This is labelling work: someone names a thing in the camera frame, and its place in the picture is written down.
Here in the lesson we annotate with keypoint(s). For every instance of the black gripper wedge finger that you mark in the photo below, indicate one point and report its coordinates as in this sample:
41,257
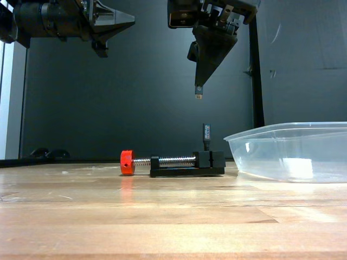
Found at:
193,52
101,47
212,51
114,20

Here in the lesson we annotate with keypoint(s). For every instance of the clear plastic container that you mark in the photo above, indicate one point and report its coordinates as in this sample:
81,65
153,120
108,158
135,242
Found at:
284,159

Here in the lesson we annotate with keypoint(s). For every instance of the black vise with orange knob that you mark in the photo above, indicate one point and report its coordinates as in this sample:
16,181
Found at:
208,162

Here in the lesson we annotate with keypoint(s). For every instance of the dark rounded object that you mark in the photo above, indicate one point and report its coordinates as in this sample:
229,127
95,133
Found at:
59,153
38,153

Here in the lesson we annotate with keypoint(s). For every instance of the black upright frame post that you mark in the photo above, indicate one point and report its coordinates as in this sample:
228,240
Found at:
257,94

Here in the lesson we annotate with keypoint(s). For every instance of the black frame base rail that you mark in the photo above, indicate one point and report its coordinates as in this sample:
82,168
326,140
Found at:
67,162

